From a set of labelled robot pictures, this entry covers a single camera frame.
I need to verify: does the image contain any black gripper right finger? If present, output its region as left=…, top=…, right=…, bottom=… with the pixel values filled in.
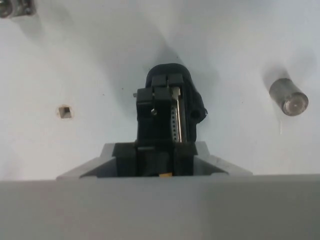
left=173, top=141, right=253, bottom=177

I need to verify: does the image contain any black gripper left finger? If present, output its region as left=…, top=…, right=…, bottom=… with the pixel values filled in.
left=56, top=142, right=139, bottom=181

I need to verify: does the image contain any black D-SUB plug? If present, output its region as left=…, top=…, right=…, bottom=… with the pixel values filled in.
left=134, top=62, right=208, bottom=179

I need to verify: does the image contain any white task board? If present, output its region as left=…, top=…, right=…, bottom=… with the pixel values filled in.
left=0, top=0, right=320, bottom=183

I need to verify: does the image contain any metal round peg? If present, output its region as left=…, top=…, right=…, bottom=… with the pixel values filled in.
left=268, top=77, right=310, bottom=117

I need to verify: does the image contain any metal BNC plug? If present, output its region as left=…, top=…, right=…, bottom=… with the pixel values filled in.
left=0, top=0, right=38, bottom=19

